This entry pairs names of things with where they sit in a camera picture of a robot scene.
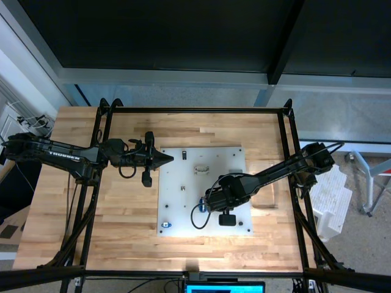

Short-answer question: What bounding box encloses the laptop screen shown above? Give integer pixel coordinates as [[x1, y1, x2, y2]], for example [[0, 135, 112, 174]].
[[183, 281, 266, 293]]

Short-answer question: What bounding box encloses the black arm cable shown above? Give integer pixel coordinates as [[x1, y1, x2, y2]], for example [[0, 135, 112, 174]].
[[191, 173, 236, 230], [118, 139, 143, 179]]

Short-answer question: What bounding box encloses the grey metal stand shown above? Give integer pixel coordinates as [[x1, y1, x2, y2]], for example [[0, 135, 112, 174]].
[[345, 150, 391, 218]]

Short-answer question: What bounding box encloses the clear plastic tub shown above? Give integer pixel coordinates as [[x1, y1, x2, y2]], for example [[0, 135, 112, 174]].
[[247, 161, 279, 212]]

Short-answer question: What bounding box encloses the black aluminium frame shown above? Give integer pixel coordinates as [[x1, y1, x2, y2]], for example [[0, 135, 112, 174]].
[[0, 97, 391, 293]]

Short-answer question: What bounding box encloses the black vertical post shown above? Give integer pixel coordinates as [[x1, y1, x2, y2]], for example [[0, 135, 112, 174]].
[[267, 0, 306, 85]]

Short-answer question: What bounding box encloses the white board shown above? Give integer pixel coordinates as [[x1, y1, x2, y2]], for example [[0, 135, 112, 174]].
[[156, 146, 255, 237]]

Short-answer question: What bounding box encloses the black camera on frame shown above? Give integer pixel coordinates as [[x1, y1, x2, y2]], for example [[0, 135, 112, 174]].
[[186, 264, 201, 281]]

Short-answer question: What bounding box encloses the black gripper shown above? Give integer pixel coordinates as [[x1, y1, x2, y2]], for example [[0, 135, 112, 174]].
[[206, 190, 242, 227], [122, 132, 175, 188]]

